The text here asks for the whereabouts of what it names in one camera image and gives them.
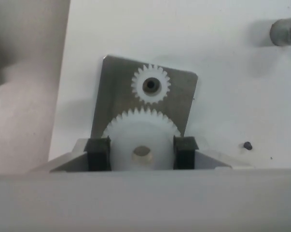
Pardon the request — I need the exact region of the white small gear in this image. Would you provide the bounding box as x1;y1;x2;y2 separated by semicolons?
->
130;63;171;105

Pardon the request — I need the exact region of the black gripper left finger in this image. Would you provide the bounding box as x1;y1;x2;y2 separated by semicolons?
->
49;136;112;173

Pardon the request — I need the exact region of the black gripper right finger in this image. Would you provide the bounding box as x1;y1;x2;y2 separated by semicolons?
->
173;136;233;170

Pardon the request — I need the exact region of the white medium gear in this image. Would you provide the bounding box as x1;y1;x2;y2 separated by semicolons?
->
101;107;182;171

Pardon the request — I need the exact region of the white task board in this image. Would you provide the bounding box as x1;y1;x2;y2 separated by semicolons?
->
46;0;291;173

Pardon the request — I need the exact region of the metal round peg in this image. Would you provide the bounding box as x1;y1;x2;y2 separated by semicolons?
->
270;17;291;46

